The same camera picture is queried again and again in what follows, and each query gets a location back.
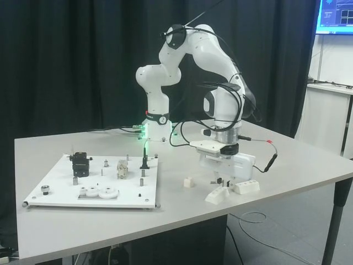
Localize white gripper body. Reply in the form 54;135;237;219
198;152;256;179

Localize white long peg holder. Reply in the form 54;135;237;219
233;179;261;195
204;187;230;204

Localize black waterproof plug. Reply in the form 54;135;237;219
140;147;151;170

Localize white cabinet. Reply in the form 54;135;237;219
296;82;353;160

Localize silver connector block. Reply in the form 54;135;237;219
115;159;130;181

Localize dark table leg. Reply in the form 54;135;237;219
322;176;350;265

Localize white task board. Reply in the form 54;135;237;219
22;154;162;210

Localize white large gear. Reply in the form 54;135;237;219
98;187;119;200

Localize black D-SUB plug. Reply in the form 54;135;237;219
70;151;92;178

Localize blue screen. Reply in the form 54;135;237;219
315;0;353;36

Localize black curtain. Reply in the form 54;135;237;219
0;0;323;249

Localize silver wrist ring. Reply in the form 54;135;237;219
215;129;239;145

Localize flat white mount plate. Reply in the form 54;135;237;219
190;140;226;154

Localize black looped wrist cable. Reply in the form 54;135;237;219
168;120;219;147

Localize grey floor cable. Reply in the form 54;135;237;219
238;211;331;265

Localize black forearm cable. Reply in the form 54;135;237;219
159;23;263;132

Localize black base cable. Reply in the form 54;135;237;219
88;124;148;137

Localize thin black overhead cable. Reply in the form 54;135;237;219
183;0;223;28

